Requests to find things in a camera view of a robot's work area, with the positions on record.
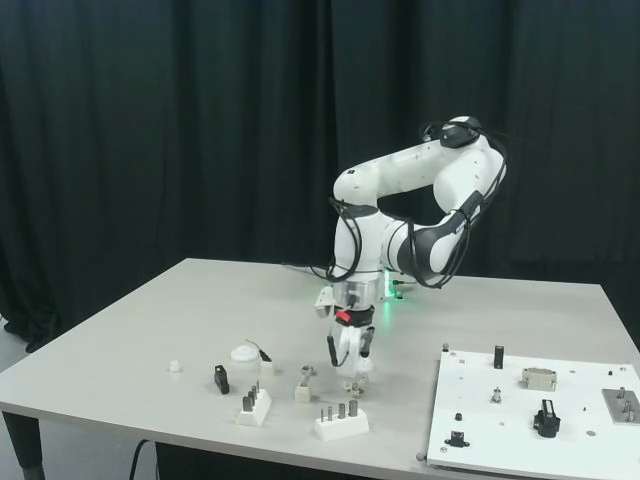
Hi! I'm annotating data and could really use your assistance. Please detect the white task board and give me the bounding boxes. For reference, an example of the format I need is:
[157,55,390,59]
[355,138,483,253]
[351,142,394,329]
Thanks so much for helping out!
[423,346,640,474]

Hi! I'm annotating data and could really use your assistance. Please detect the black D-SUB plug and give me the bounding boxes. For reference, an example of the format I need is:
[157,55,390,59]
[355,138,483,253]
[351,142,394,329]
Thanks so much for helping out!
[212,364,232,396]

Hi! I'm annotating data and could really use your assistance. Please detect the black cable under table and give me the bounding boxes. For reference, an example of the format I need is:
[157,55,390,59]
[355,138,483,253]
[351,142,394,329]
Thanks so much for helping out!
[132,439,157,480]

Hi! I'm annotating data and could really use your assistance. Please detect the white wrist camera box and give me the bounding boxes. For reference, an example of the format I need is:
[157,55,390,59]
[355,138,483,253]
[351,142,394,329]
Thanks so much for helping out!
[313,287,336,319]

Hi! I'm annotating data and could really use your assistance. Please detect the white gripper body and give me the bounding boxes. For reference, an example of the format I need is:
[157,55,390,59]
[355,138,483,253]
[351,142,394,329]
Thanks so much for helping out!
[333,324,374,380]

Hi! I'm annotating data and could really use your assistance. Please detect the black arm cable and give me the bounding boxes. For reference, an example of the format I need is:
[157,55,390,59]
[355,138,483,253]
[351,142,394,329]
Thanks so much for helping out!
[405,127,512,290]
[325,196,369,282]

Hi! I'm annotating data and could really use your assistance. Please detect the dark table leg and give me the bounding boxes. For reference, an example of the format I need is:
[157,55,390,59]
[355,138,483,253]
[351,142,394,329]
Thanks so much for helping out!
[0,411,42,480]

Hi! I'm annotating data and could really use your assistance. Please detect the black cable on table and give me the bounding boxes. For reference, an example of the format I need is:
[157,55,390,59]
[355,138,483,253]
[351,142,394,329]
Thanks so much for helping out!
[282,261,332,281]

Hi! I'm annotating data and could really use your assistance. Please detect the black curtains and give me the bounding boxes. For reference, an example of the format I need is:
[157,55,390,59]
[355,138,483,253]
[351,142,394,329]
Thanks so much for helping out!
[0,0,640,354]

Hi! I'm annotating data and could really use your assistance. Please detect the white round peg holder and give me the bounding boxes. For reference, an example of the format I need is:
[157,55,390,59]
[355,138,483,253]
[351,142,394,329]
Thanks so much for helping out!
[313,412,373,443]

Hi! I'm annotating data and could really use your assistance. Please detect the black plug with thin cable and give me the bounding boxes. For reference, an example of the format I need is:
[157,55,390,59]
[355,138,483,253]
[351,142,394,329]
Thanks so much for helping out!
[246,341,274,364]

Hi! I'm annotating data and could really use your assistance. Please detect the white square peg holder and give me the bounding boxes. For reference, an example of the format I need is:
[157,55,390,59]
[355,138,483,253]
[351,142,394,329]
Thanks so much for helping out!
[234,392,273,428]

